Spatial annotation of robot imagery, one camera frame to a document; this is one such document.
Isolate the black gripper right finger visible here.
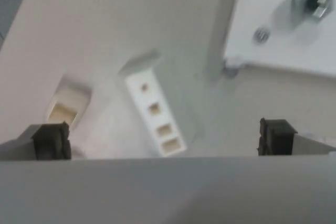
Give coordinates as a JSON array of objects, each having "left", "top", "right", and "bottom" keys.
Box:
[{"left": 258, "top": 117, "right": 336, "bottom": 157}]

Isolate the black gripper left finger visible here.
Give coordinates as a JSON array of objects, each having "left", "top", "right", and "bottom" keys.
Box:
[{"left": 0, "top": 121, "right": 72, "bottom": 161}]

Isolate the white slotted plug holder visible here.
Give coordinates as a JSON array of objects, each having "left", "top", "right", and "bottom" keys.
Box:
[{"left": 45, "top": 75, "right": 93, "bottom": 131}]

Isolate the white task board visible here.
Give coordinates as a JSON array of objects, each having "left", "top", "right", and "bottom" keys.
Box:
[{"left": 224, "top": 0, "right": 336, "bottom": 80}]

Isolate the long white square-hole holder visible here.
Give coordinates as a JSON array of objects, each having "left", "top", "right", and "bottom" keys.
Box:
[{"left": 118, "top": 48, "right": 188, "bottom": 158}]

